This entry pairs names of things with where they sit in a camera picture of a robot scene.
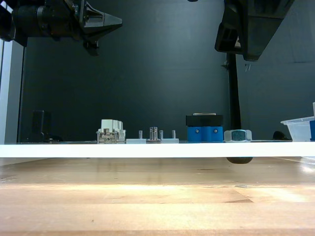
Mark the silver M12 hex nut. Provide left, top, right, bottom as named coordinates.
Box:
left=223, top=129, right=253, bottom=143

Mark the blue and black connector socket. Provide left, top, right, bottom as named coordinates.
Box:
left=186, top=113, right=224, bottom=143

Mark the small black connector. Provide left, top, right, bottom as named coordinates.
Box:
left=29, top=110, right=63, bottom=143

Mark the beige multi-pin connector housing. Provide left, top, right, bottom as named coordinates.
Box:
left=95, top=119, right=127, bottom=144

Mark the clear plastic tub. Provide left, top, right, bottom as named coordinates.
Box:
left=280, top=115, right=315, bottom=163

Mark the small silver connector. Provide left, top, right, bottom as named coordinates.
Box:
left=147, top=126, right=162, bottom=143

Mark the white plastic board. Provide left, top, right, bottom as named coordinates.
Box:
left=0, top=140, right=315, bottom=158

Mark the black wall post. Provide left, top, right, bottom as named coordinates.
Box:
left=225, top=52, right=241, bottom=132

